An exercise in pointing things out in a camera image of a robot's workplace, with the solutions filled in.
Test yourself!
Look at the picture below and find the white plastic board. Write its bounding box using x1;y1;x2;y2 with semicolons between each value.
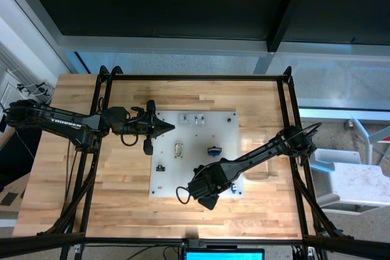
148;110;246;197

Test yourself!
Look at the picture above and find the white plastic step stool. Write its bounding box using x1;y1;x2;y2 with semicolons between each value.
310;147;390;214

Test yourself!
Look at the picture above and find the grey metal stand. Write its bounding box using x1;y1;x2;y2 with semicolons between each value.
343;118;390;165

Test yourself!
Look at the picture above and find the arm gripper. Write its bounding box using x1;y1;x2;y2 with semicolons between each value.
187;177;228;211
121;99;176;156

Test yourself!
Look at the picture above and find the brown cardboard box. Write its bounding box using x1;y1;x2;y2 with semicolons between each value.
0;172;31;212

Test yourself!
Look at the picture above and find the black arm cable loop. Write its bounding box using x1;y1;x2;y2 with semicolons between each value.
120;130;140;147
175;185;193;205

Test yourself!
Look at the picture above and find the black table-level camera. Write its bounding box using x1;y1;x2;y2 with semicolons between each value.
186;235;204;248

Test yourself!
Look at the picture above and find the clear acrylic block with posts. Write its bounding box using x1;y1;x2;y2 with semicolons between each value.
178;113;205;126

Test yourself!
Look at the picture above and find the blue laptop screen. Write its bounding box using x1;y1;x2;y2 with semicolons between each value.
182;248;266;260

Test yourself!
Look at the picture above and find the clear plastic tub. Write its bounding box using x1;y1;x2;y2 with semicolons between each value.
242;132;278;183

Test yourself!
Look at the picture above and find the black metal frame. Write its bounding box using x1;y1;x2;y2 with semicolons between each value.
0;65;390;260

